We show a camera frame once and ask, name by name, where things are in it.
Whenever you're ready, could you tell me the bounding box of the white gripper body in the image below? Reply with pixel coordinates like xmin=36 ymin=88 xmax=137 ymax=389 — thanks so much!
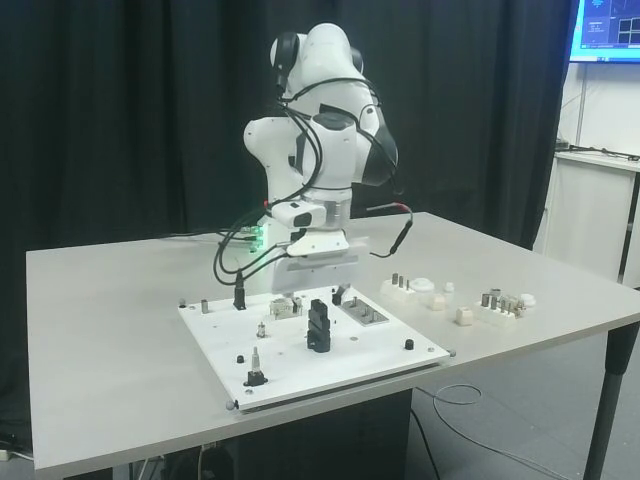
xmin=272 ymin=237 xmax=372 ymax=295

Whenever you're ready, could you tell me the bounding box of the black D-SUB plug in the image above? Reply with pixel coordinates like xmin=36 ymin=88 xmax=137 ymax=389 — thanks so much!
xmin=304 ymin=298 xmax=333 ymax=354

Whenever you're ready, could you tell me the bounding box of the flat white wrist plate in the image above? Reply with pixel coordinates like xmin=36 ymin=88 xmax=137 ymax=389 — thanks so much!
xmin=285 ymin=230 xmax=351 ymax=259

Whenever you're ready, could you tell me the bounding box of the black USB plug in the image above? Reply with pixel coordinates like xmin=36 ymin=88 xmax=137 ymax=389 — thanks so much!
xmin=232 ymin=269 xmax=249 ymax=311

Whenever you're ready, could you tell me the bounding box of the white peg holder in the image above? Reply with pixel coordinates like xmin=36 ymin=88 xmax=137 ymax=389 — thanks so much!
xmin=380 ymin=277 xmax=420 ymax=305
xmin=472 ymin=294 xmax=526 ymax=331

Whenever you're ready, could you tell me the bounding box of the white task board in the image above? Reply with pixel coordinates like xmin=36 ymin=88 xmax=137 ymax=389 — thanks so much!
xmin=177 ymin=287 xmax=457 ymax=414

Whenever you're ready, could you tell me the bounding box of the white cabinet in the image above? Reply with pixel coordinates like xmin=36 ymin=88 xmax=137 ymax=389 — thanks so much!
xmin=542 ymin=147 xmax=640 ymax=289

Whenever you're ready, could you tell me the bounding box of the black curtain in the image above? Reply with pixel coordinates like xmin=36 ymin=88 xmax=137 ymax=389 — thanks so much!
xmin=0 ymin=0 xmax=571 ymax=321

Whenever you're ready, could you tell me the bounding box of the dark table leg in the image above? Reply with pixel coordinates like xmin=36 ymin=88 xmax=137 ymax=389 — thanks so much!
xmin=582 ymin=327 xmax=634 ymax=480

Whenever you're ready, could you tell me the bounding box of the blue screen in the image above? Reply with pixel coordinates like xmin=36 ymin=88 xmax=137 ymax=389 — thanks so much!
xmin=568 ymin=0 xmax=640 ymax=64

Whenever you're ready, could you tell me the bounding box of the silver wrist ring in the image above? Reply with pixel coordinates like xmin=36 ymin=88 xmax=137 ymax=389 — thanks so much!
xmin=322 ymin=199 xmax=351 ymax=231

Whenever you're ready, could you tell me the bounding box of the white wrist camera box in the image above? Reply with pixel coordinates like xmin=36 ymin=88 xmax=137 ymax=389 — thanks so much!
xmin=271 ymin=200 xmax=326 ymax=229

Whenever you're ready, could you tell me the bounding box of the thin black rod on wire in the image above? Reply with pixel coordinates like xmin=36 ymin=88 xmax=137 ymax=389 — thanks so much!
xmin=366 ymin=200 xmax=415 ymax=260

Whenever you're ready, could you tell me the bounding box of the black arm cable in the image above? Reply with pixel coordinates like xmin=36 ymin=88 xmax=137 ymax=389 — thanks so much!
xmin=213 ymin=84 xmax=321 ymax=287

